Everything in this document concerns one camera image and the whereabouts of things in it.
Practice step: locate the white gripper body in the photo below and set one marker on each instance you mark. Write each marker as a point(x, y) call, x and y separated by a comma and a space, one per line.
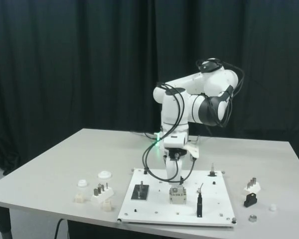
point(174, 170)

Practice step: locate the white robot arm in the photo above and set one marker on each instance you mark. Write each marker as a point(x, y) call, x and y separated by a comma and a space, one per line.
point(214, 82)

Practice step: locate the white task board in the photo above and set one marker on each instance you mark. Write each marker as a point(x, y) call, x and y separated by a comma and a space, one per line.
point(164, 211)

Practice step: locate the flat white mounting plate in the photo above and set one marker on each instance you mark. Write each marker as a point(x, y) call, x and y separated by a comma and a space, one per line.
point(193, 150)

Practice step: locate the black USB plug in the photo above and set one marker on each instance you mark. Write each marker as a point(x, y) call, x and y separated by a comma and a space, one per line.
point(199, 206)

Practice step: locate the green status light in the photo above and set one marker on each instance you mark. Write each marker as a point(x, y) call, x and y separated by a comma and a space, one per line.
point(158, 140)

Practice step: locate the white large gear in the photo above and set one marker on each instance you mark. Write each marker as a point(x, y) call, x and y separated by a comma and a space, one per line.
point(104, 174)

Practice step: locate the metal square peg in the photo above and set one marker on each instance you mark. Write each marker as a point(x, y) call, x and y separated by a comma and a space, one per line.
point(254, 181)
point(249, 184)
point(95, 192)

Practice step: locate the small white holder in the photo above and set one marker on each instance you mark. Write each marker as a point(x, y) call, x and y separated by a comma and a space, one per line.
point(80, 198)
point(107, 206)

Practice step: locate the white peg holder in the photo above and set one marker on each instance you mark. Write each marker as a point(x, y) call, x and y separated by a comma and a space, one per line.
point(104, 196)
point(252, 189)

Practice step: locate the black D-SUB plug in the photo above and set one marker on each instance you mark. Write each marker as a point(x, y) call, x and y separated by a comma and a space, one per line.
point(250, 200)

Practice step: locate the metal nut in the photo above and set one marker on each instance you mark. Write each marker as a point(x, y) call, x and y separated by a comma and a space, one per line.
point(253, 218)

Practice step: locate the white medium gear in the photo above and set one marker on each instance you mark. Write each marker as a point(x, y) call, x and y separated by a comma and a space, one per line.
point(82, 183)

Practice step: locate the black curtains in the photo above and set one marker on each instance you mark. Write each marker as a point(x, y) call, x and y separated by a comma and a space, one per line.
point(64, 62)

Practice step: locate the dark table leg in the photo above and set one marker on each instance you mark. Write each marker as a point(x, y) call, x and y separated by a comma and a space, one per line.
point(1, 221)

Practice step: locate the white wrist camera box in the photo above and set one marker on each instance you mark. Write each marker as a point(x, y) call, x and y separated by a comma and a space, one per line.
point(175, 141)

